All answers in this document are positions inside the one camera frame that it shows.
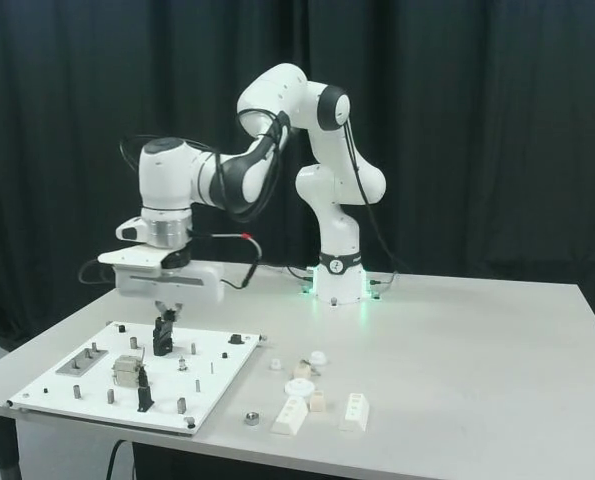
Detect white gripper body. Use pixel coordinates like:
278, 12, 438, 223
115, 263, 224, 304

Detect beige waterproof plug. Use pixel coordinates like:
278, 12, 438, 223
109, 354, 141, 389

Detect black USB plug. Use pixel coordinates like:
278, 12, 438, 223
135, 349, 155, 414

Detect black floor cable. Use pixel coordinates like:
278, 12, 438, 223
107, 438, 131, 480

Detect black base cable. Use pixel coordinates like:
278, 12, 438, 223
369, 271, 401, 290
284, 264, 317, 282

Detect black D-SUB plug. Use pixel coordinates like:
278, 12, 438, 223
151, 317, 174, 357

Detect long white peg holder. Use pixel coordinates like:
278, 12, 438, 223
337, 393, 371, 431
271, 398, 309, 436

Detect white large gear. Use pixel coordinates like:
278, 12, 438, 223
284, 378, 316, 399

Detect black curtains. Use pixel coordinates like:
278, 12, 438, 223
0, 0, 595, 334

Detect black box under table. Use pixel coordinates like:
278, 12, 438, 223
130, 440, 328, 480

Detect white task board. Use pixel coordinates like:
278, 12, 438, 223
5, 319, 268, 437

